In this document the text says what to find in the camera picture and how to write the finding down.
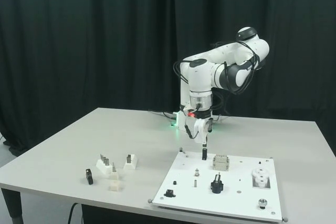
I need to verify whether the dark grey table leg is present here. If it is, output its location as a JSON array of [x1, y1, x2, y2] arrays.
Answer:
[[1, 188, 22, 224]]

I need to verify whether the black floor cable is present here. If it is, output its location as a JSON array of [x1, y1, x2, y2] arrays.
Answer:
[[67, 202, 82, 224]]

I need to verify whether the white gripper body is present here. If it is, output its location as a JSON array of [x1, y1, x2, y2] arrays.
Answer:
[[194, 118, 210, 145]]

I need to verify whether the white large gear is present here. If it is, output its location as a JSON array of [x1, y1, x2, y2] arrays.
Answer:
[[251, 167, 266, 180]]

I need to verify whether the white task board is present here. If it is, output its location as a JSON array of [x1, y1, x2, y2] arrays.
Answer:
[[148, 147, 287, 222]]

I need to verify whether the black curtain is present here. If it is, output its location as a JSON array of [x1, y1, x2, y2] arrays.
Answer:
[[0, 0, 336, 147]]

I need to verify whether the black D-SUB plug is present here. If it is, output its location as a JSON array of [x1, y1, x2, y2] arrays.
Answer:
[[85, 168, 95, 185]]

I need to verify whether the black base cable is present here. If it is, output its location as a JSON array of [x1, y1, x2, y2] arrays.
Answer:
[[148, 110, 177, 120]]

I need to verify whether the white square peg holder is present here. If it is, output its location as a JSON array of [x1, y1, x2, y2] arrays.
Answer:
[[123, 154, 138, 170]]

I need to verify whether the white round peg holder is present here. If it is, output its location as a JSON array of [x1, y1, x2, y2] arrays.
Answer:
[[95, 157, 111, 175]]

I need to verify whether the cream white plug holder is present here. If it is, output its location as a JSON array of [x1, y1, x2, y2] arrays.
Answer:
[[108, 180, 124, 191]]

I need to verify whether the black waterproof plug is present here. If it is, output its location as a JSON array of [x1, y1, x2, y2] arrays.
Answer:
[[209, 174, 224, 195]]

